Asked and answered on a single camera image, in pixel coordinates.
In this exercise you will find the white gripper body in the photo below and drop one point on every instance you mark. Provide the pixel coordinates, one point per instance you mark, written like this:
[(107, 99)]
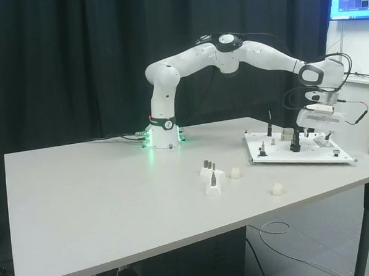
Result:
[(321, 120)]

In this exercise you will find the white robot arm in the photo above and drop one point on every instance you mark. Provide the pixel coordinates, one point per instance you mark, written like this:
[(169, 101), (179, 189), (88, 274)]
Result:
[(195, 58)]

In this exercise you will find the white cabinet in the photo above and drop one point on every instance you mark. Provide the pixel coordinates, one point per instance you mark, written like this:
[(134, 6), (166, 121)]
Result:
[(364, 116)]

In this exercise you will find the white task board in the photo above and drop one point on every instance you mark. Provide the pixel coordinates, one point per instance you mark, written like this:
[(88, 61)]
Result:
[(284, 157)]

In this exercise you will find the small white square holder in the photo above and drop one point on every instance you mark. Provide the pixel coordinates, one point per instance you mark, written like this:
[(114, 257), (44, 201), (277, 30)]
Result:
[(235, 173), (277, 189)]

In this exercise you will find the white holder with holes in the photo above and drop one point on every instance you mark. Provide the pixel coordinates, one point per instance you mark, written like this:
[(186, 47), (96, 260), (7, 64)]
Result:
[(219, 174), (213, 189)]

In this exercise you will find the black curtain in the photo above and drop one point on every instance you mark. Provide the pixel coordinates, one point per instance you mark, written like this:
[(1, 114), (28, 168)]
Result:
[(76, 72)]

